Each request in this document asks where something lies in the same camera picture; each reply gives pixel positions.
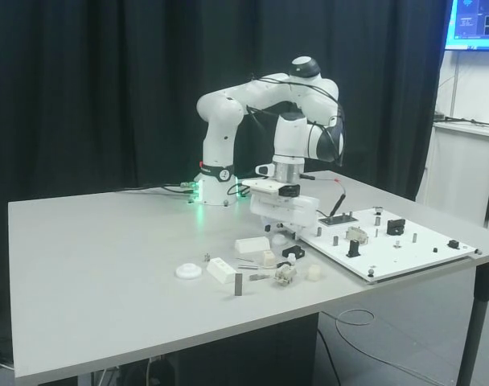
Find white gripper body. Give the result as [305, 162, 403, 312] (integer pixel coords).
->
[249, 191, 322, 234]

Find white sloped peg holder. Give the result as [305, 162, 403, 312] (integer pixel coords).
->
[234, 236, 273, 254]

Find white long peg holder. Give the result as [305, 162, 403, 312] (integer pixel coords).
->
[205, 257, 237, 285]

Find white mounting plate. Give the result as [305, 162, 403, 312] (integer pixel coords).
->
[241, 178, 285, 196]

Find metal D-SUB plug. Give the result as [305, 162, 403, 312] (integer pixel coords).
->
[271, 261, 299, 288]

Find white large gear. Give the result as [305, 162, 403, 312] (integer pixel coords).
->
[175, 261, 203, 280]

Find white task board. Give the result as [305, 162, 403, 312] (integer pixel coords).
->
[298, 206, 482, 285]

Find black box under table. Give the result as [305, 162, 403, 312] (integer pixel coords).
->
[170, 310, 323, 386]

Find white cabinet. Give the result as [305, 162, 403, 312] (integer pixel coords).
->
[414, 115, 489, 235]

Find black table leg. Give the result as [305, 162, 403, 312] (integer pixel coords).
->
[456, 256, 489, 386]

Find black curtains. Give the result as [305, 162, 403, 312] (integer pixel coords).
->
[0, 0, 455, 246]

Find blue screen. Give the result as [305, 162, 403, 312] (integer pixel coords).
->
[444, 0, 489, 52]

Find thin black rod on wire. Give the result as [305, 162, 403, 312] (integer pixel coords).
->
[300, 172, 347, 217]

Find grey floor cable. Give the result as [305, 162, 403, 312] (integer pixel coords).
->
[334, 308, 463, 386]

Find black base cables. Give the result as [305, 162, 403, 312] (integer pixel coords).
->
[119, 183, 198, 197]

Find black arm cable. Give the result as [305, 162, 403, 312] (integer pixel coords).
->
[244, 72, 348, 169]

